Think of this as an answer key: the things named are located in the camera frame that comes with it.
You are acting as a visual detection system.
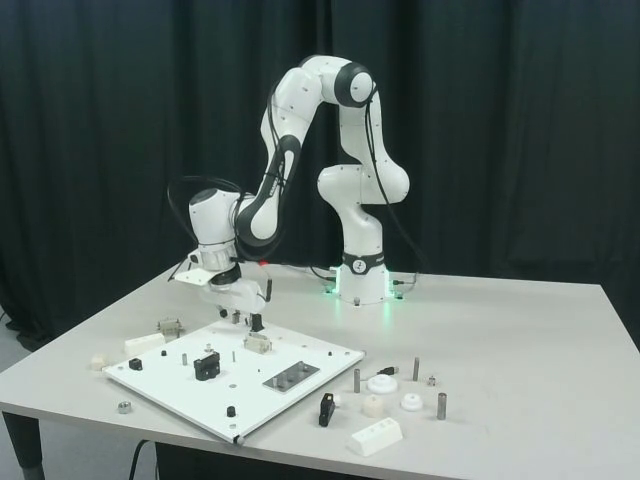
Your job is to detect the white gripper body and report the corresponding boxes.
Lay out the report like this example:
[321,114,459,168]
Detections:
[199,277,267,314]

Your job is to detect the white long peg holder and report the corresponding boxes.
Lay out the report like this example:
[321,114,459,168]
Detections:
[349,419,404,457]
[123,331,167,354]

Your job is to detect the thin black rod red tag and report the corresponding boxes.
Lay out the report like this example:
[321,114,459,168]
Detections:
[254,258,276,303]

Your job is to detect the flat white mounting plate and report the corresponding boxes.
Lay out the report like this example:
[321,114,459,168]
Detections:
[171,268,214,288]

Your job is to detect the white task board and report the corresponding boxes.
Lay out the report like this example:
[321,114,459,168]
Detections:
[102,319,366,446]

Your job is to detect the black D-SUB plug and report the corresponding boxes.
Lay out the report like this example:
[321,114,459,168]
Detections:
[316,392,338,428]

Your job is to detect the white large gear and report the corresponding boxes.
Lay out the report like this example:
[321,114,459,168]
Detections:
[366,377,399,397]

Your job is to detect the cream round holder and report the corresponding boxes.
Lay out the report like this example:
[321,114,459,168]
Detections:
[361,395,388,419]

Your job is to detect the black curtain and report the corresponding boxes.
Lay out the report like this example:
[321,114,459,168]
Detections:
[0,0,640,354]

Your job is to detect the dark table leg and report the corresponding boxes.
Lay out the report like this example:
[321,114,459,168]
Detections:
[3,408,40,480]

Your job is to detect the silver wrist ring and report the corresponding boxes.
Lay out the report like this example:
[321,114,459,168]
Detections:
[199,246,237,272]

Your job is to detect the black looped wrist cable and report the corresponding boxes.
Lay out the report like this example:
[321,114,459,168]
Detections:
[166,175,246,284]

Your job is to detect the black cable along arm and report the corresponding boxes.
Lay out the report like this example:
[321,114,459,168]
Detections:
[264,82,399,206]

